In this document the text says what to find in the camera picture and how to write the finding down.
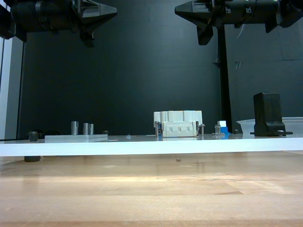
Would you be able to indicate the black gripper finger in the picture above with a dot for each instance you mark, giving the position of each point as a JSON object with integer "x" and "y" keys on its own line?
{"x": 194, "y": 20}
{"x": 189, "y": 8}
{"x": 104, "y": 9}
{"x": 99, "y": 21}

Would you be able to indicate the silver metal bar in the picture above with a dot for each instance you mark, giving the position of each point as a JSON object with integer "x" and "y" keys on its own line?
{"x": 75, "y": 127}
{"x": 91, "y": 129}
{"x": 85, "y": 128}

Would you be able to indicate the grey aluminium bar holder block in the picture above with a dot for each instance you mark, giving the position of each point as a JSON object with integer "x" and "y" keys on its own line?
{"x": 66, "y": 138}

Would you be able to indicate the white taskboard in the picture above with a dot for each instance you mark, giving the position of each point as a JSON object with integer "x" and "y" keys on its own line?
{"x": 151, "y": 149}

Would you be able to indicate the black connector housing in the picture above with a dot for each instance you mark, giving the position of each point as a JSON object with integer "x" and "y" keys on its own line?
{"x": 266, "y": 111}

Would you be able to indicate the beige multi-pin connector housing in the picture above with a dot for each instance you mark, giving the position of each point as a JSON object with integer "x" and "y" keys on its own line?
{"x": 180, "y": 128}

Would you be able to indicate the silver connector screw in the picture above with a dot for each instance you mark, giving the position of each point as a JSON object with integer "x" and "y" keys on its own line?
{"x": 202, "y": 130}
{"x": 156, "y": 128}

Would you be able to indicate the small silver standoff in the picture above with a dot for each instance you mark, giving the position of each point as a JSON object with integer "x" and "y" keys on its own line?
{"x": 217, "y": 129}

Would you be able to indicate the clear plastic tub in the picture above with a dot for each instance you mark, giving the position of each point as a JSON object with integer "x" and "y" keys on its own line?
{"x": 246, "y": 126}

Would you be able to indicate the blue clamp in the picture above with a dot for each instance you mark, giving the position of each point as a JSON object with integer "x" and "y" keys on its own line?
{"x": 161, "y": 129}

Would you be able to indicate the small blue and white connector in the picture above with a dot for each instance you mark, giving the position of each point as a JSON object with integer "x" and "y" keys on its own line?
{"x": 225, "y": 132}

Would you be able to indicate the small grey board stud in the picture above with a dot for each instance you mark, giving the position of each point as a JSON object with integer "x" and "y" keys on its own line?
{"x": 128, "y": 136}

